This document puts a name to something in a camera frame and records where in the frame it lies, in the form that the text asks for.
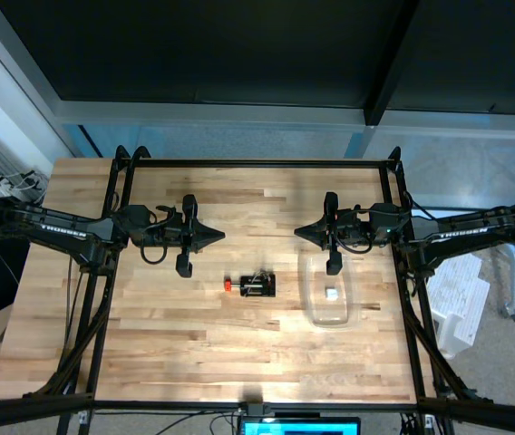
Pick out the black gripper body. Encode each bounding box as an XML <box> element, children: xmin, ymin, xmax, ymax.
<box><xmin>323</xmin><ymin>190</ymin><xmax>345</xmax><ymax>276</ymax></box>
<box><xmin>166</xmin><ymin>194</ymin><xmax>199</xmax><ymax>279</ymax></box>

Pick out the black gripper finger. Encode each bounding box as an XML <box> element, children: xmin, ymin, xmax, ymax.
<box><xmin>294</xmin><ymin>216</ymin><xmax>327</xmax><ymax>234</ymax></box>
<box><xmin>192</xmin><ymin>234</ymin><xmax>227</xmax><ymax>255</ymax></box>
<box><xmin>294</xmin><ymin>230</ymin><xmax>327</xmax><ymax>250</ymax></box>
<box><xmin>192</xmin><ymin>218</ymin><xmax>227</xmax><ymax>237</ymax></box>

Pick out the black clamp with red knob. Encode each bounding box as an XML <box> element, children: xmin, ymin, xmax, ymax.
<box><xmin>223</xmin><ymin>271</ymin><xmax>278</xmax><ymax>299</ymax></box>

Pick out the clear plastic tub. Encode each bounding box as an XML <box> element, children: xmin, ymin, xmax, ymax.
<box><xmin>299</xmin><ymin>253</ymin><xmax>362</xmax><ymax>332</ymax></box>

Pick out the white stepped plastic block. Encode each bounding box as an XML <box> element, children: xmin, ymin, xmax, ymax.
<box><xmin>427</xmin><ymin>253</ymin><xmax>491</xmax><ymax>360</ymax></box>

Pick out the blue laptop screen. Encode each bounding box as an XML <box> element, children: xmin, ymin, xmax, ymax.
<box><xmin>238</xmin><ymin>416</ymin><xmax>362</xmax><ymax>435</ymax></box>

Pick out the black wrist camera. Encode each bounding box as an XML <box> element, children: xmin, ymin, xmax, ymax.
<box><xmin>340</xmin><ymin>212</ymin><xmax>370</xmax><ymax>248</ymax></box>
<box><xmin>161</xmin><ymin>221</ymin><xmax>184</xmax><ymax>248</ymax></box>

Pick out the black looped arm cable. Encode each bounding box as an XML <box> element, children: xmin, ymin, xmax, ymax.
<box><xmin>335</xmin><ymin>206</ymin><xmax>376</xmax><ymax>251</ymax></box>
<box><xmin>141</xmin><ymin>226</ymin><xmax>169</xmax><ymax>266</ymax></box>

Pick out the black metal table frame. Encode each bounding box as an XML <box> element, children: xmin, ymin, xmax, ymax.
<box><xmin>0</xmin><ymin>144</ymin><xmax>515</xmax><ymax>435</ymax></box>

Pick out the white cable bundle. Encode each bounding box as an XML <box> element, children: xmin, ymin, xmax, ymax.
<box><xmin>0</xmin><ymin>169</ymin><xmax>45</xmax><ymax>194</ymax></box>

